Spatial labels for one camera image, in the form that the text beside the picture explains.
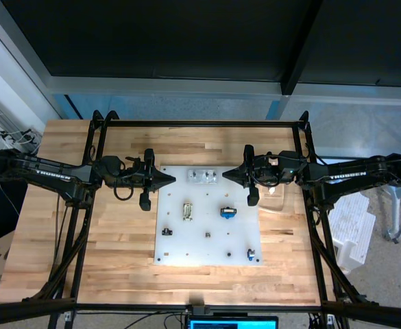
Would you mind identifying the blue laptop screen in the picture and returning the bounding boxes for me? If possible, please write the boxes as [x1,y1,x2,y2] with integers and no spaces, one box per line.
[185,315,279,329]

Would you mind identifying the white task board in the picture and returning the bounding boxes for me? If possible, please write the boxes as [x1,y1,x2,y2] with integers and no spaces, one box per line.
[153,165,264,267]

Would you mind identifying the black metal frame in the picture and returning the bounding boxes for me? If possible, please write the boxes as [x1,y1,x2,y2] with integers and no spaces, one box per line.
[0,109,401,329]

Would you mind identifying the white ribbed plastic part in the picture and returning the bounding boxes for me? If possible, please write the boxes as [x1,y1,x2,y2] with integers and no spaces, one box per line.
[328,191,376,275]

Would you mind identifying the white and black cables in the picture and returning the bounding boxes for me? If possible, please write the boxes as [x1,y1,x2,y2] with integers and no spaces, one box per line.
[0,128,42,148]

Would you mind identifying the small black camera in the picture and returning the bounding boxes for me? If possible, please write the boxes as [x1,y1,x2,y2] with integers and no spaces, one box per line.
[190,297,210,315]

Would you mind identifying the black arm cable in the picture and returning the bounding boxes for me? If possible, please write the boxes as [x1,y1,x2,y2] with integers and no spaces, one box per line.
[113,183,135,202]

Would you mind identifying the blue black D-sub connector mount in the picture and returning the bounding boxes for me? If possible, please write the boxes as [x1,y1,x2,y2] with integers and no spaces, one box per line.
[219,206,238,220]

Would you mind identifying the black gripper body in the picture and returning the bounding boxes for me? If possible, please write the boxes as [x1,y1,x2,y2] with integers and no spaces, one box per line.
[121,148,156,211]
[243,145,280,208]

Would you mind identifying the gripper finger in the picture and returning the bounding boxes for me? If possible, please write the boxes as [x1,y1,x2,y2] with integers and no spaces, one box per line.
[221,162,247,177]
[151,164,176,180]
[222,175,247,189]
[151,179,176,193]

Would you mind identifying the clear plastic tub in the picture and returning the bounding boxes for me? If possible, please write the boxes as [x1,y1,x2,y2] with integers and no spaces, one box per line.
[258,186,287,216]

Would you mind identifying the grey metal chair base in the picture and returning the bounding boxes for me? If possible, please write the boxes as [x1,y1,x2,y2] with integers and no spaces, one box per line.
[380,181,401,244]

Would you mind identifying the aluminium block with sockets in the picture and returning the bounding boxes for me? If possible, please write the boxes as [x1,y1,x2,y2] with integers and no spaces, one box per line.
[186,168,219,184]

